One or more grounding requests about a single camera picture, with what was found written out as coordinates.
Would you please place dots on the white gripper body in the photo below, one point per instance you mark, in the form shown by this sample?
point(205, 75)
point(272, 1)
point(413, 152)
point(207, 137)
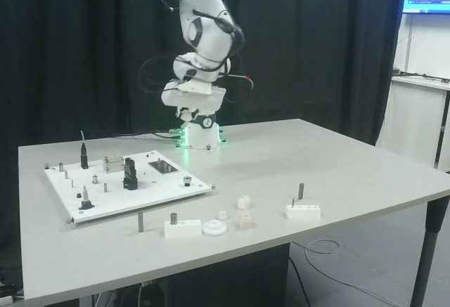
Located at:
point(197, 101)

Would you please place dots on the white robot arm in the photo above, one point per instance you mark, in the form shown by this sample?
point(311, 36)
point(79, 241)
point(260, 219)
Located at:
point(197, 40)

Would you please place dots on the white small gear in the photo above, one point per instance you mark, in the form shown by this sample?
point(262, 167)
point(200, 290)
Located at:
point(221, 215)

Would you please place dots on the white large gear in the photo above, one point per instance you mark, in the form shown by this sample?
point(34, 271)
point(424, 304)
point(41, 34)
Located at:
point(214, 229)

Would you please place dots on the metal BNC plug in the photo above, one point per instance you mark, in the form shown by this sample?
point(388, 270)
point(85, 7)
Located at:
point(186, 182)

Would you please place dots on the black D-SUB plug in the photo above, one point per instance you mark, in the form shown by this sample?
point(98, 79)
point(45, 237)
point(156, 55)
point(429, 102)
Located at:
point(129, 177)

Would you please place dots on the white task board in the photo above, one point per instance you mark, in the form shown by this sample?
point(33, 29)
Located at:
point(140, 194)

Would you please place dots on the small white holder block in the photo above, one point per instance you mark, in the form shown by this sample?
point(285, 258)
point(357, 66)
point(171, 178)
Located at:
point(243, 202)

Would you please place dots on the black curtain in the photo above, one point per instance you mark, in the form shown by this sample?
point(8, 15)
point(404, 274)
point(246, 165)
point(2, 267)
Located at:
point(88, 57)

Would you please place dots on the thick metal round peg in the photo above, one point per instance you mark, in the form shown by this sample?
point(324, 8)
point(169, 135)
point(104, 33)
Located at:
point(173, 218)

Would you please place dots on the black waterproof plug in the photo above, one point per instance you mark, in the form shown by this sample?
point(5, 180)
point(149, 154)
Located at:
point(84, 157)

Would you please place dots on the white peg holder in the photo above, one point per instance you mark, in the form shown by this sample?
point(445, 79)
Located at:
point(303, 212)
point(184, 230)

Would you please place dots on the small cream holder block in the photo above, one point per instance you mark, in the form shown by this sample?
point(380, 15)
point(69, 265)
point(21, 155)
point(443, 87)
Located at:
point(246, 221)

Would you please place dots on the dark metal square peg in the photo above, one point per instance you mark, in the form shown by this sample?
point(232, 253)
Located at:
point(301, 191)

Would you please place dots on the metal bolt with black base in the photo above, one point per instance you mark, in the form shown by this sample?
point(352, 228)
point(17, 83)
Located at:
point(85, 194)

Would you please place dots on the wide metal peg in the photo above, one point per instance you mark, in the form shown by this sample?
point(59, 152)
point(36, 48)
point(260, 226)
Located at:
point(60, 167)

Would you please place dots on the white cabinet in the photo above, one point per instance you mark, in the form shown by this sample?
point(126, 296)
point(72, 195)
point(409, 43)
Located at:
point(415, 121)

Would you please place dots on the black table leg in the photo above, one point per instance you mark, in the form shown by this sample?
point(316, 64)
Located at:
point(427, 251)

